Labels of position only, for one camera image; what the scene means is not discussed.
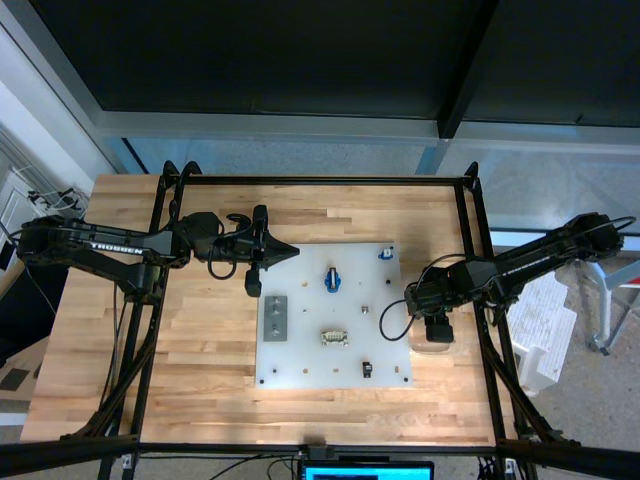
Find blue round connector socket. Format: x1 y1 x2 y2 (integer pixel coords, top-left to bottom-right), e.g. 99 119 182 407
322 267 344 295

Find black vertical wall post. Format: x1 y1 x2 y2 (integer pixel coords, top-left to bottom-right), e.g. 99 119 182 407
437 0 501 140

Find white foam packing block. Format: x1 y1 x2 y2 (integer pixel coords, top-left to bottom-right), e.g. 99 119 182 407
504 273 580 399

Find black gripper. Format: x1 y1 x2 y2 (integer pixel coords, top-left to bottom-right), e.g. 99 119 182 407
405 278 456 347
216 203 302 299

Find black and white cables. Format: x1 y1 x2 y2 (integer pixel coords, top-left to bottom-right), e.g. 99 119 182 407
27 187 89 211

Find grey metal stand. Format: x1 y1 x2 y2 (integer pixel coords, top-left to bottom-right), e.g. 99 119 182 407
579 259 640 357

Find small black camera box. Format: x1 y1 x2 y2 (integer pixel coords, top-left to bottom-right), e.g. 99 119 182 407
299 442 334 461

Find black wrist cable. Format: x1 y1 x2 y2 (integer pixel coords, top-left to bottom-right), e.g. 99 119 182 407
378 298 420 344
206 252 240 281

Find grey metal plate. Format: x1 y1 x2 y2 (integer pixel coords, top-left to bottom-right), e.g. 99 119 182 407
263 294 290 342

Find clear plastic tub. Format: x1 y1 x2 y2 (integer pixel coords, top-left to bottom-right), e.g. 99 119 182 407
405 289 459 357

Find beige connector hub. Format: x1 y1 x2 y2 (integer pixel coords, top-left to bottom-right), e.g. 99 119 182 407
319 328 350 348

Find black aluminium frame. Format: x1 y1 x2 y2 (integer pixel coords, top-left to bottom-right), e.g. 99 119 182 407
0 160 584 480

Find blue lit screen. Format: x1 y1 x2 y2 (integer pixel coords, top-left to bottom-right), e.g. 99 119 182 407
298 460 435 480

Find white plastic board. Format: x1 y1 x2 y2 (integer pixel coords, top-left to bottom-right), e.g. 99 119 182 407
254 241 416 390

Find brown cardboard box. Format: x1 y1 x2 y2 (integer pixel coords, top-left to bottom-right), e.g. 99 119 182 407
0 335 51 401

